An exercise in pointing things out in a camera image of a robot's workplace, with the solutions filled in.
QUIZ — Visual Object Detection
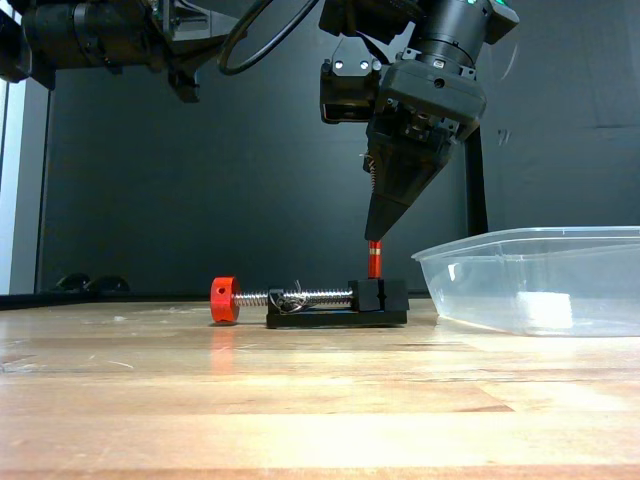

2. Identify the black clamp fixture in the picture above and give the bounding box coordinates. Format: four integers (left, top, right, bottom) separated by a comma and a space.
265, 276, 410, 330

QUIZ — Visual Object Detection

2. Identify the clear plastic tub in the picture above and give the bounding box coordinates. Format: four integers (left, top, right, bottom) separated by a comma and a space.
410, 225, 640, 339

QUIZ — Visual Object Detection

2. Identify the white foam block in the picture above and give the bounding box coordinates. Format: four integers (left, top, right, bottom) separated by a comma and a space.
517, 292, 573, 329

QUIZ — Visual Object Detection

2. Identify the silver spring clamp screw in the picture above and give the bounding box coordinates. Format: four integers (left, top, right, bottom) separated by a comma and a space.
233, 284, 354, 308

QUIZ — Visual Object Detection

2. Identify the red round clamp knob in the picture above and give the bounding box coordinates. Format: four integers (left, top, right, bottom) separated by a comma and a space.
208, 275, 243, 326

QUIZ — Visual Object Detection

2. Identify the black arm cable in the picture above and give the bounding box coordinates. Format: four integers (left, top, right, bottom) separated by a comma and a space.
218, 0, 321, 77

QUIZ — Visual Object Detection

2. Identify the black frame post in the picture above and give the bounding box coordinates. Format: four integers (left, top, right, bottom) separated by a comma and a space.
464, 124, 490, 237

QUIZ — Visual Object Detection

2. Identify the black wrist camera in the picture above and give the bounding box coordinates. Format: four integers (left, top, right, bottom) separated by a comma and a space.
319, 37, 384, 125

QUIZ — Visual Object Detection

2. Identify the frayed braided wire bundle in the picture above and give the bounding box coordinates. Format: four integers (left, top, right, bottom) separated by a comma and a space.
276, 278, 310, 316

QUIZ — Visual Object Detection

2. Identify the black frame rail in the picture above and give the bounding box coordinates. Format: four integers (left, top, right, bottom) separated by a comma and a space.
0, 291, 440, 312

